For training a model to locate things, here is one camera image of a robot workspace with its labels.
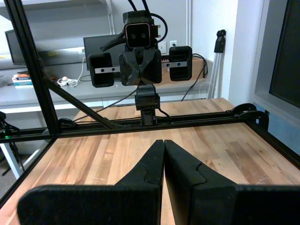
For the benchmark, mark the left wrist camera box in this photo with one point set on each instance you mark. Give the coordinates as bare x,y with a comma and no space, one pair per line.
137,35

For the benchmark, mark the stack of books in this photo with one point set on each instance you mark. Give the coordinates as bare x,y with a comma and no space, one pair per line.
22,82

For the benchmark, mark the white wall shelf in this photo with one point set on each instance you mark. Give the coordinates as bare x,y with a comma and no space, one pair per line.
70,14

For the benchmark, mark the white wall outlet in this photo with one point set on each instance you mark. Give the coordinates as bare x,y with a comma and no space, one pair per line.
162,46
173,43

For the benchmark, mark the dark glass window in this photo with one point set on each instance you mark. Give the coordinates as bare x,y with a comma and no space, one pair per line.
288,58

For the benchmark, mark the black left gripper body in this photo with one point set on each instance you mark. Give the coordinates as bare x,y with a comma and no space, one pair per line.
100,77

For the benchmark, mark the small dark computer monitor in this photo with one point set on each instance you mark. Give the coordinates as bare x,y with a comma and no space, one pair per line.
11,47

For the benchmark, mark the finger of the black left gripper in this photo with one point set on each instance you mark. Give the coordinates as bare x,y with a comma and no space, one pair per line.
152,68
129,70

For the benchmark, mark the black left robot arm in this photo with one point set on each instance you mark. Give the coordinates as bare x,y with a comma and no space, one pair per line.
147,100

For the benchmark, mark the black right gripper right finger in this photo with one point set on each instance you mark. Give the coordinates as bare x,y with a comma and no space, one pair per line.
222,204

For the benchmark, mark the wide dark computer monitor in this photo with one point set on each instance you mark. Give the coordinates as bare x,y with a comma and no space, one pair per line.
103,44

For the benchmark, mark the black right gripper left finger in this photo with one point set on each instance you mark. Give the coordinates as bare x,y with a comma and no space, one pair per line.
93,204

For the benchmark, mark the grey desk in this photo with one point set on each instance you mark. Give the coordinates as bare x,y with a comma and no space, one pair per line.
35,93

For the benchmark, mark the brown wooden box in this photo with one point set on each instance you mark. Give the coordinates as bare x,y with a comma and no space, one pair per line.
199,68

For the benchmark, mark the black and silver tripod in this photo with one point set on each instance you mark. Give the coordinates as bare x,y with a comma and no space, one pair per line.
220,42

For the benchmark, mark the black aluminium frame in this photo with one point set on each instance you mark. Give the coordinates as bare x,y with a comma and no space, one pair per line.
26,47

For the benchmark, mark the white table leg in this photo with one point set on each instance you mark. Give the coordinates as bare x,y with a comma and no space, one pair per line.
11,159

